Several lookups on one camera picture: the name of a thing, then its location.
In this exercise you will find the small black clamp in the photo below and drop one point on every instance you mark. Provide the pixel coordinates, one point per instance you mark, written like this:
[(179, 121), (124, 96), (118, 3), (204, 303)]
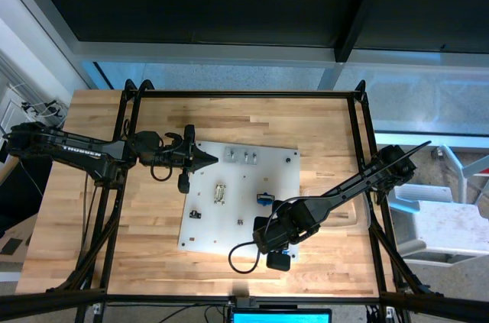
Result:
[(195, 214)]

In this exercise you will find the small blue white connector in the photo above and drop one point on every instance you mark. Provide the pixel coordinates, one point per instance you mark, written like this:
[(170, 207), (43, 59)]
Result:
[(285, 251)]

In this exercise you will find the grey window frame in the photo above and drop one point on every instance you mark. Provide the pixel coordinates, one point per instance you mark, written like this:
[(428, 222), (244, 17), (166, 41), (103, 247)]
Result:
[(191, 52)]

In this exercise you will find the aluminium block with toggles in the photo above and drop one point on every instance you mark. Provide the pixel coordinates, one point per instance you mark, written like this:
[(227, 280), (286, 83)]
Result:
[(240, 155)]

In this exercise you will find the white corner bracket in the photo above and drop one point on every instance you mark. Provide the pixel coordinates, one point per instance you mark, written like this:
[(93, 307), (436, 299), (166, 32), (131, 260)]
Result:
[(390, 312), (97, 309)]

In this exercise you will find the black camera box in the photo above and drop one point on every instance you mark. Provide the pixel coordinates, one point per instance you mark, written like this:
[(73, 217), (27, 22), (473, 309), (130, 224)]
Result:
[(244, 302)]

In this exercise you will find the silver threaded bolt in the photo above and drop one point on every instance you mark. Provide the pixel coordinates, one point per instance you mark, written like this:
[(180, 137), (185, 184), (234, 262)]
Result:
[(342, 216)]

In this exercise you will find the blue D-sub connector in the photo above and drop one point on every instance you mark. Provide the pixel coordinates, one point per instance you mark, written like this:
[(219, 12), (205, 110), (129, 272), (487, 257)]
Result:
[(264, 198)]

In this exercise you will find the black metal frame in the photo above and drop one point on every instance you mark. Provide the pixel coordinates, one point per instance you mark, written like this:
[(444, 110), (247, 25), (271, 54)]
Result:
[(229, 94)]

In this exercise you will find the beige multi-pin connector housing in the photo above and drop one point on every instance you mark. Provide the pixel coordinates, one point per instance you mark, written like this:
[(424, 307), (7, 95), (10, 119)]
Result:
[(219, 194)]

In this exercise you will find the white plastic board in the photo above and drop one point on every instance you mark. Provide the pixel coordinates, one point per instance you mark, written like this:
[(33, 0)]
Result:
[(221, 223)]

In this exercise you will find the clear plastic tub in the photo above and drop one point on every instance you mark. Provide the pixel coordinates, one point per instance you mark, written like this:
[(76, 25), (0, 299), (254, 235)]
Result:
[(345, 225)]

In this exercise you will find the grey metal chair frame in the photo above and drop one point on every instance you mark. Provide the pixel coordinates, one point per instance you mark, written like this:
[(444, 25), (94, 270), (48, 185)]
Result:
[(460, 174)]

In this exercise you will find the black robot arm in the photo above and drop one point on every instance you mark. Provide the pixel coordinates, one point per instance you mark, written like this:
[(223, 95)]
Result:
[(344, 189), (76, 149)]

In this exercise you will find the blue laptop screen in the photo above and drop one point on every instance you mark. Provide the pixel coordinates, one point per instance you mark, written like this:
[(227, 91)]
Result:
[(279, 317)]

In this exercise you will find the white plastic stool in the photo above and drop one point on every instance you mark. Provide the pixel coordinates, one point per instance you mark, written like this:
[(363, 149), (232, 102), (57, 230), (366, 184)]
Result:
[(447, 223)]

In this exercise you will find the cardboard box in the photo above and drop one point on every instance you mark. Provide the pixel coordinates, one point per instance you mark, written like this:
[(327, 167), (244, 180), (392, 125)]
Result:
[(17, 241)]

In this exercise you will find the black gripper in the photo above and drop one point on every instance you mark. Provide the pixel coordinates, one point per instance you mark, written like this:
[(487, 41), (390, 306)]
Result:
[(187, 155), (278, 262)]

